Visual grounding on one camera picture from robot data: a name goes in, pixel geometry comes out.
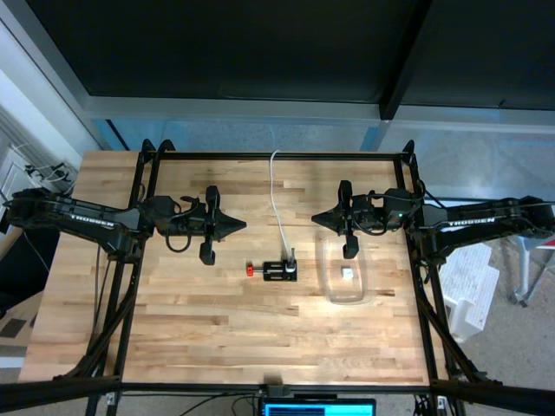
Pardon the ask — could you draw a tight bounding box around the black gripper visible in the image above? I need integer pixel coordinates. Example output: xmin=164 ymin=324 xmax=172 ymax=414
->
xmin=190 ymin=184 xmax=247 ymax=265
xmin=310 ymin=180 xmax=386 ymax=260

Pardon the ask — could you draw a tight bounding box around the white power strip with plugs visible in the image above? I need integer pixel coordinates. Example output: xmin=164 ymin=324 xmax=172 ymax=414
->
xmin=23 ymin=160 xmax=77 ymax=192

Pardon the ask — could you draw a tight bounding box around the clear plastic tub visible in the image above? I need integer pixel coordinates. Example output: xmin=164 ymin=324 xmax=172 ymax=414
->
xmin=319 ymin=237 xmax=375 ymax=307

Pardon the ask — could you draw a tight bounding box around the black clamp with red knob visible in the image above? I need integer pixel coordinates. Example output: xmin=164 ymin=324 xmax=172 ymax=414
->
xmin=245 ymin=258 xmax=300 ymax=283

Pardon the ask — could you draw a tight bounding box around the white foam block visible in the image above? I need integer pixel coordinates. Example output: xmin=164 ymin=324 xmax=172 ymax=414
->
xmin=440 ymin=240 xmax=500 ymax=344

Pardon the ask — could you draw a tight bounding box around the laptop screen with blue edge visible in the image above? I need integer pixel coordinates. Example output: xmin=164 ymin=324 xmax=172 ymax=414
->
xmin=258 ymin=398 xmax=377 ymax=416

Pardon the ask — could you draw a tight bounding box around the black equipment case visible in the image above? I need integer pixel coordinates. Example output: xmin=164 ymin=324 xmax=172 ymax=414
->
xmin=0 ymin=224 xmax=60 ymax=313

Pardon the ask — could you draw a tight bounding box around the cardboard box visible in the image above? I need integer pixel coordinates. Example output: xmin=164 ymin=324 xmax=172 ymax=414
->
xmin=0 ymin=290 xmax=44 ymax=348

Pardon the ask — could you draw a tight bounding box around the black flat pad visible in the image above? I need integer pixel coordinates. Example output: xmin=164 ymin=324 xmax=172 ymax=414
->
xmin=0 ymin=317 xmax=27 ymax=340

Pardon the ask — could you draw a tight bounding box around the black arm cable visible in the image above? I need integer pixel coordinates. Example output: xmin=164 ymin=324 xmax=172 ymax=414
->
xmin=351 ymin=189 xmax=420 ymax=237
xmin=163 ymin=231 xmax=193 ymax=254

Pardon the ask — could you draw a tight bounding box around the white power cable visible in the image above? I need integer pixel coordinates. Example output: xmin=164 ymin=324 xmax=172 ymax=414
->
xmin=269 ymin=149 xmax=292 ymax=260

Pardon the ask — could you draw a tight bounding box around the black metal frame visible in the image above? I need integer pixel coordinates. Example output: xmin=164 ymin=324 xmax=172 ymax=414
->
xmin=0 ymin=138 xmax=555 ymax=416

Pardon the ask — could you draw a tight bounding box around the grey metal chair frame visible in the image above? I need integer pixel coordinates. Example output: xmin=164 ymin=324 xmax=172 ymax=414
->
xmin=502 ymin=229 xmax=555 ymax=308

